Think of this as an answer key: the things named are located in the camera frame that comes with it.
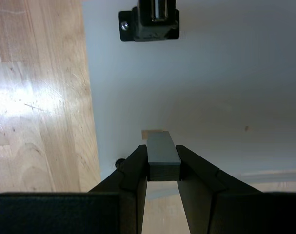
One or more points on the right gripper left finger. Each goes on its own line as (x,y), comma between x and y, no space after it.
(65,214)

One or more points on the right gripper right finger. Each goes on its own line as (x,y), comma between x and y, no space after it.
(235,214)

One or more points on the grey rectangular metal bar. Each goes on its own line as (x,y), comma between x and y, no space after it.
(162,151)

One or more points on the white taskboard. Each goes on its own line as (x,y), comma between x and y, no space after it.
(199,85)

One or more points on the black screw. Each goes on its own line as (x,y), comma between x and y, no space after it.
(119,162)

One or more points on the black socket bracket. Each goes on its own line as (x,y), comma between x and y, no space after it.
(150,26)

